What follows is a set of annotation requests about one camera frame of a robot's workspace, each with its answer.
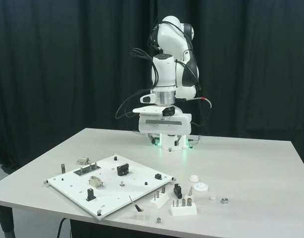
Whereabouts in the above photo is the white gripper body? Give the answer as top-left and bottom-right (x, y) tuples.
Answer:
(138, 113), (192, 137)

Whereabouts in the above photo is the beige metal waterproof plug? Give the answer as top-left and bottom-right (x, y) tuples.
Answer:
(76, 156), (91, 166)

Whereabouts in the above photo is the black D-SUB plug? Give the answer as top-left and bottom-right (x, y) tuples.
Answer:
(173, 183), (183, 198)

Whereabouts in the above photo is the white large gear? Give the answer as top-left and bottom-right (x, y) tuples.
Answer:
(193, 182), (208, 192)

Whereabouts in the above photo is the white square peg holder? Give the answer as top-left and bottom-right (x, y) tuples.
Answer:
(149, 192), (171, 209)

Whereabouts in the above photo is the white round peg holder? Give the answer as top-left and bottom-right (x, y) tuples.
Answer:
(170, 202), (198, 217)

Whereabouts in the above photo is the white task board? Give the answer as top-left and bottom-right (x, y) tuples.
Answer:
(43, 155), (178, 219)

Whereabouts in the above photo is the black curtain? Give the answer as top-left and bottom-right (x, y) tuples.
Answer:
(0, 0), (304, 166)

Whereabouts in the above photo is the black table leg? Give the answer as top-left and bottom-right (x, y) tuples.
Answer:
(0, 202), (15, 238)

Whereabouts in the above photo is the flat white mount plate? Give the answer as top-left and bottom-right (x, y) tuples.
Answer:
(132, 106), (168, 116)

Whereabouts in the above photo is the silver flange ring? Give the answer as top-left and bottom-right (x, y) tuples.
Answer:
(155, 91), (177, 108)

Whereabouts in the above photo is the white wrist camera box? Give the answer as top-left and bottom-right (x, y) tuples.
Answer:
(139, 93), (157, 104)

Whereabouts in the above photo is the black cable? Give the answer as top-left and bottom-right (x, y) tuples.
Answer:
(58, 216), (71, 238)
(115, 85), (157, 120)
(131, 47), (168, 88)

